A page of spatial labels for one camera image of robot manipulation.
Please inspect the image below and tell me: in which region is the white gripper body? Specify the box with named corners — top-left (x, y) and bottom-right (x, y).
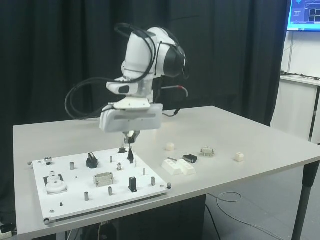
top-left (99, 103), bottom-right (164, 133)

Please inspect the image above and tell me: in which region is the black USB plug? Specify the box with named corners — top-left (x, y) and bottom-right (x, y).
top-left (127, 144), bottom-right (135, 165)

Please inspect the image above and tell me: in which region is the black D-SUB plug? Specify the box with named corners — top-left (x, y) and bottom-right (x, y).
top-left (86, 152), bottom-right (98, 168)

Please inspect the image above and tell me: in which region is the white holder with holes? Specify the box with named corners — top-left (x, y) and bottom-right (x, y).
top-left (161, 159), bottom-right (182, 176)

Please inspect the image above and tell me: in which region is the white stepped holder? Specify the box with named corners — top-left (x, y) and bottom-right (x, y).
top-left (176, 159), bottom-right (196, 176)

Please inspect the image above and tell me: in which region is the white task board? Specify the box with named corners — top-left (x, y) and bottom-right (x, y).
top-left (26, 147), bottom-right (173, 222)

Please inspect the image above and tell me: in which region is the white large gear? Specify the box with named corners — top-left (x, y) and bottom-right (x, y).
top-left (46, 181), bottom-right (68, 195)

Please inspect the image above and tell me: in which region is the black curtain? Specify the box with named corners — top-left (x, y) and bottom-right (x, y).
top-left (0, 0), bottom-right (292, 176)

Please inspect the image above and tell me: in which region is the black table leg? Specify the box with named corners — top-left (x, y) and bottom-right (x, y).
top-left (292, 159), bottom-right (318, 240)

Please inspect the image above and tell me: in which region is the blue screen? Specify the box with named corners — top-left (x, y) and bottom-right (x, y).
top-left (286, 0), bottom-right (320, 32)

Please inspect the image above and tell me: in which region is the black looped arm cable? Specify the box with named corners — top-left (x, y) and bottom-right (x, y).
top-left (64, 76), bottom-right (126, 121)

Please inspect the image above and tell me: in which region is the black cable over arm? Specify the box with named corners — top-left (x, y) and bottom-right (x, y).
top-left (114, 22), bottom-right (189, 81)

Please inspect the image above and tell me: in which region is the black floor cable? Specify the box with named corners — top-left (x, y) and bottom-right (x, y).
top-left (205, 199), bottom-right (219, 240)

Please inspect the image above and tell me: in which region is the grey floor cable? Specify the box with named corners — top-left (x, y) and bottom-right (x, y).
top-left (216, 191), bottom-right (296, 240)

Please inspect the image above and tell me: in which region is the black cable on cabinet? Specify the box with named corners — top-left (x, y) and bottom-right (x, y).
top-left (279, 71), bottom-right (320, 82)

